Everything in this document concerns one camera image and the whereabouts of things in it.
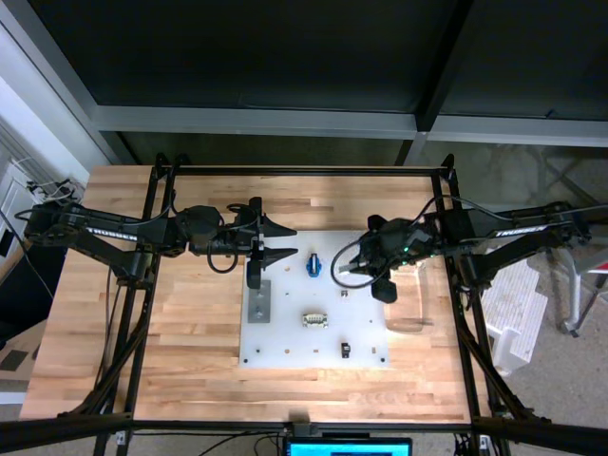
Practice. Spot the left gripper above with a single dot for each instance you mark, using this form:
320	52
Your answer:
255	275

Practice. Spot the clear plastic container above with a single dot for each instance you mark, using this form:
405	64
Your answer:
418	304

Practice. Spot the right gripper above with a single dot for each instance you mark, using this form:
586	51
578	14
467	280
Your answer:
385	240

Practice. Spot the cardboard box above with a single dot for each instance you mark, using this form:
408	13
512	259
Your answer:
19	351

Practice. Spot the beige many-pin connector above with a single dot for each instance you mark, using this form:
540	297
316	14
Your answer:
317	320

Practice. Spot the black block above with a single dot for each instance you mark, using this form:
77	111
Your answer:
345	350

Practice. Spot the white plastic stool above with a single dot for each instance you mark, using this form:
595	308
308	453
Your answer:
513	309

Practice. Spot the white power strip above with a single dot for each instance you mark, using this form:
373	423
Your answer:
52	187

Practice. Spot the grey metal chair base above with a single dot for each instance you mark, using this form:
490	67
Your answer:
572	285

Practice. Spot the black frame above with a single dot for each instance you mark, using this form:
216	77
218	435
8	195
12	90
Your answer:
304	170

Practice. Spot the blue screen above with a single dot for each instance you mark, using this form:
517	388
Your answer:
347	449

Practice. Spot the grey metal plate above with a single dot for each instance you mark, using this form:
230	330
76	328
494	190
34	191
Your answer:
259	285

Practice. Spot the white task board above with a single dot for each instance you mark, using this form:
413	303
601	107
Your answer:
294	342

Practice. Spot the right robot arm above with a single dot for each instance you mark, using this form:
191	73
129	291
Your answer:
518	228

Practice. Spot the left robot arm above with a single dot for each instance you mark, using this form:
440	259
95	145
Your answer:
109	227

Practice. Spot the blue socket block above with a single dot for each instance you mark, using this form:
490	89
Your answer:
313	267

